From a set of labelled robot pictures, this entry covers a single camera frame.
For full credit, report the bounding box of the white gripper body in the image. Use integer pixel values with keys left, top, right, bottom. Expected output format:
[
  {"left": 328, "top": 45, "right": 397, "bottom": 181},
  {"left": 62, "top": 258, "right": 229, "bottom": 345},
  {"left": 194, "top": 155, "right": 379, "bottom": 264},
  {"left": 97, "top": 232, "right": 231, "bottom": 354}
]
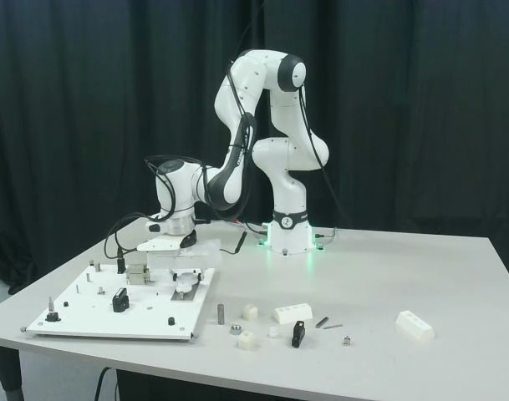
[{"left": 147, "top": 241, "right": 226, "bottom": 269}]

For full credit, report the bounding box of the black Ethernet plug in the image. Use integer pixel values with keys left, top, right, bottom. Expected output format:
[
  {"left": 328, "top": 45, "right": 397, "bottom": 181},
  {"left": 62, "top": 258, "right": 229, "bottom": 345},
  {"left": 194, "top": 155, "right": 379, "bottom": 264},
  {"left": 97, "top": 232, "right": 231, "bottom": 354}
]
[{"left": 115, "top": 234, "right": 127, "bottom": 275}]

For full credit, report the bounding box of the black block plug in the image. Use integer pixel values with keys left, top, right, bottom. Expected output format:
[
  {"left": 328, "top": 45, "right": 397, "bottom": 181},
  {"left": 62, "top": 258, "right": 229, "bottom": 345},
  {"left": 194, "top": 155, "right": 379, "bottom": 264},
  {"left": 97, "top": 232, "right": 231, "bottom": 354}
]
[{"left": 111, "top": 287, "right": 130, "bottom": 314}]

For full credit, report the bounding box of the white task board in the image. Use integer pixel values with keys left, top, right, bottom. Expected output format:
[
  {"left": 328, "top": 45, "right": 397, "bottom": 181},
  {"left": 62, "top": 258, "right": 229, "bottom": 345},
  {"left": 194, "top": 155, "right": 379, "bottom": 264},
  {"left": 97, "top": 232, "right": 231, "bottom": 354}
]
[{"left": 20, "top": 263, "right": 216, "bottom": 342}]

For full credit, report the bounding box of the long white peg holder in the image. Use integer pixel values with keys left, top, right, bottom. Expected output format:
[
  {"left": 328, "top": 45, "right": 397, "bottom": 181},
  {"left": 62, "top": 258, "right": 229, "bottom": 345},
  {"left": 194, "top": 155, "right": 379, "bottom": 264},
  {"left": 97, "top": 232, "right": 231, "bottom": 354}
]
[
  {"left": 394, "top": 310, "right": 435, "bottom": 340},
  {"left": 272, "top": 302, "right": 313, "bottom": 325}
]

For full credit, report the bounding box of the grey table leg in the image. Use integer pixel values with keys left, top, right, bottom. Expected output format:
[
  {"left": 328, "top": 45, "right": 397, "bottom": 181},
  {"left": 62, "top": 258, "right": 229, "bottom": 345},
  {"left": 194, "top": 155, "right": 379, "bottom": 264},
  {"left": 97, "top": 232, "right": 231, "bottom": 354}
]
[{"left": 0, "top": 343, "right": 21, "bottom": 401}]

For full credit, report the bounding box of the black curtain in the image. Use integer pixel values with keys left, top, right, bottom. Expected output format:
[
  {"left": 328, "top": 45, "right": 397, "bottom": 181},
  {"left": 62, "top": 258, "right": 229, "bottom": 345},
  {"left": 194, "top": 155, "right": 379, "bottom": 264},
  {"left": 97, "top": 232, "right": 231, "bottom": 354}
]
[{"left": 0, "top": 0, "right": 509, "bottom": 293}]

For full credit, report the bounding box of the white wrist camera plate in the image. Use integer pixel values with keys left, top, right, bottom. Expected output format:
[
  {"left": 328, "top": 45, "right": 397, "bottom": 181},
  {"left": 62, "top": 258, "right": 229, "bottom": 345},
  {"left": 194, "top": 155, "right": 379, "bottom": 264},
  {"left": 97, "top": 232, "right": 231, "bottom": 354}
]
[{"left": 136, "top": 233, "right": 199, "bottom": 253}]

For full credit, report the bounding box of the thin black rod on wire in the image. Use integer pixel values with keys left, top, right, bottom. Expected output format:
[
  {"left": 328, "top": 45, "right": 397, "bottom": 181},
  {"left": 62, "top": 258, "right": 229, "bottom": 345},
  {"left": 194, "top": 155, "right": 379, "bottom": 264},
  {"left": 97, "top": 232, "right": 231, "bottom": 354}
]
[{"left": 197, "top": 216, "right": 249, "bottom": 255}]

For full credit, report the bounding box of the black looped wrist cable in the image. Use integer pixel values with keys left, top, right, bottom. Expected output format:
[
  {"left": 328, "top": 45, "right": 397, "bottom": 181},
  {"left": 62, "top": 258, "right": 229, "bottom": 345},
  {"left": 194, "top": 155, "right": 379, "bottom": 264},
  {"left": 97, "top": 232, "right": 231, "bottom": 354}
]
[{"left": 104, "top": 211, "right": 163, "bottom": 261}]

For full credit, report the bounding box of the black floor cable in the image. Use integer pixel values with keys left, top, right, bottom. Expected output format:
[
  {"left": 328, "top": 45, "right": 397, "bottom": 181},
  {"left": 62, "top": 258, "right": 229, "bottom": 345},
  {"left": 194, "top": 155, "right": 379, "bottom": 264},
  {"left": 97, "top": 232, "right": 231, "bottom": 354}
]
[{"left": 94, "top": 366, "right": 118, "bottom": 401}]

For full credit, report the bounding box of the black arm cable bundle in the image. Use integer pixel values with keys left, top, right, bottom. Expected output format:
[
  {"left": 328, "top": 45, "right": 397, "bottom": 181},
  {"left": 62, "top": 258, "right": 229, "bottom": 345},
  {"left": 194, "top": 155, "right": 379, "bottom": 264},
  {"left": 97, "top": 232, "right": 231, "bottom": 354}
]
[{"left": 143, "top": 58, "right": 347, "bottom": 230}]

